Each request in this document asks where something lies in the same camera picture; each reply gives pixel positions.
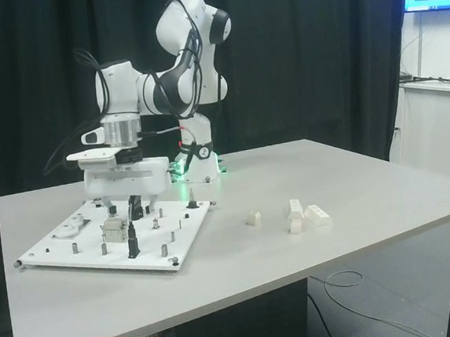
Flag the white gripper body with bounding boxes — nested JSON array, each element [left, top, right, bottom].
[[81, 156, 173, 202]]

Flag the black USB plug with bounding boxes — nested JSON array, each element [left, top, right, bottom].
[[124, 220, 144, 261]]

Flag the black D-SUB plug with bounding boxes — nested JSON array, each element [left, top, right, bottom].
[[127, 194, 146, 222]]

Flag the white large gear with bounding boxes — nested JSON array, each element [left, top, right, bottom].
[[53, 223, 83, 243]]

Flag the white task board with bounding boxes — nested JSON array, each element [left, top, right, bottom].
[[9, 188, 224, 288]]

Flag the small white box dark window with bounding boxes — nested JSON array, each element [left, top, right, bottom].
[[80, 127, 106, 148]]

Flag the small white holder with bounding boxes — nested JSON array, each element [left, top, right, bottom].
[[287, 216, 309, 236], [245, 210, 264, 227]]

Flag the black curtain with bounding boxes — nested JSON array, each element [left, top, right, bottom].
[[0, 0, 440, 337]]

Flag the tall white holder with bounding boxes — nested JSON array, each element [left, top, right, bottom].
[[286, 197, 305, 222]]

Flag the long white holder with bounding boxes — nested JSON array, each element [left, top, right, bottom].
[[302, 203, 332, 230]]

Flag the white cabinet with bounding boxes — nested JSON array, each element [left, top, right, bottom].
[[382, 75, 450, 193]]

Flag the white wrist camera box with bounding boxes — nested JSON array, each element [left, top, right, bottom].
[[65, 147, 126, 172]]

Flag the silver wrist ring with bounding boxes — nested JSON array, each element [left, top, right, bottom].
[[100, 118, 144, 149]]

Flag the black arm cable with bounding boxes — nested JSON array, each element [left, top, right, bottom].
[[142, 0, 210, 119], [32, 46, 116, 176]]

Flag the grey floor cable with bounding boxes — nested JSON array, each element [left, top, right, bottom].
[[305, 262, 448, 337]]

